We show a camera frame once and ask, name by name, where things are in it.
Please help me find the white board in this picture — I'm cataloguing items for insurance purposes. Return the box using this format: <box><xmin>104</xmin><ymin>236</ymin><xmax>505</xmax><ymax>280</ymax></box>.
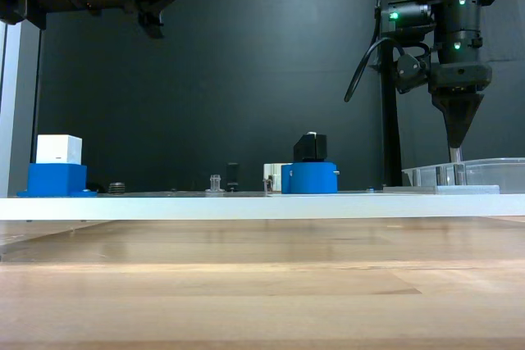
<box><xmin>0</xmin><ymin>190</ymin><xmax>525</xmax><ymax>222</ymax></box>

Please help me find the clear plastic tub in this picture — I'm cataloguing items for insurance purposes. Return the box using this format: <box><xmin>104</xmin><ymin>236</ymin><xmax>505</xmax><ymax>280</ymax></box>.
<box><xmin>401</xmin><ymin>156</ymin><xmax>525</xmax><ymax>188</ymax></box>

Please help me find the blue square socket base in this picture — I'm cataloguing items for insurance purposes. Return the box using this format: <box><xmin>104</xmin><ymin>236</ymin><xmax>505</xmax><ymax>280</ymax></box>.
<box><xmin>16</xmin><ymin>162</ymin><xmax>98</xmax><ymax>198</ymax></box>

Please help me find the blue round holder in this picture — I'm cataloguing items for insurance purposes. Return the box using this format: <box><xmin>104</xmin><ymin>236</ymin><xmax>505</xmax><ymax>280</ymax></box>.
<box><xmin>281</xmin><ymin>160</ymin><xmax>340</xmax><ymax>195</ymax></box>

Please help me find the black metal frame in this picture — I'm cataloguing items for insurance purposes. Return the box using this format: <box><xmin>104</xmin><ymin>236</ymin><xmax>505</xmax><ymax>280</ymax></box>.
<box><xmin>372</xmin><ymin>0</ymin><xmax>404</xmax><ymax>187</ymax></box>

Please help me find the small black connector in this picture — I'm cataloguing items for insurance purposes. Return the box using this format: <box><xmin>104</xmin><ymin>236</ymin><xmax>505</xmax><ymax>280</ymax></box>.
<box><xmin>226</xmin><ymin>161</ymin><xmax>241</xmax><ymax>192</ymax></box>

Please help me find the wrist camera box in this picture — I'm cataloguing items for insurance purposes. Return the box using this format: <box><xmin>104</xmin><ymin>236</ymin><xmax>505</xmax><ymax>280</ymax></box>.
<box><xmin>393</xmin><ymin>48</ymin><xmax>431</xmax><ymax>95</ymax></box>

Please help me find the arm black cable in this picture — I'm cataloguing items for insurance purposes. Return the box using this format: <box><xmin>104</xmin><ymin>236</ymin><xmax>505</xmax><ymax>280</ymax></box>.
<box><xmin>343</xmin><ymin>35</ymin><xmax>397</xmax><ymax>103</ymax></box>

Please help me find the black silver plug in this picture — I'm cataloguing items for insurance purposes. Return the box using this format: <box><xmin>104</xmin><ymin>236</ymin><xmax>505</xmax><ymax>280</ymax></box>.
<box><xmin>293</xmin><ymin>131</ymin><xmax>328</xmax><ymax>162</ymax></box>

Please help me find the grey fixture block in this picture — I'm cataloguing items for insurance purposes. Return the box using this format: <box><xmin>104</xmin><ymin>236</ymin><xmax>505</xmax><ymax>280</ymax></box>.
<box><xmin>383</xmin><ymin>184</ymin><xmax>501</xmax><ymax>196</ymax></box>

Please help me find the white cube plug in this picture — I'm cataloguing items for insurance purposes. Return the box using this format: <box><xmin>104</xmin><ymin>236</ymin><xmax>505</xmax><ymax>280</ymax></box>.
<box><xmin>35</xmin><ymin>134</ymin><xmax>83</xmax><ymax>166</ymax></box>

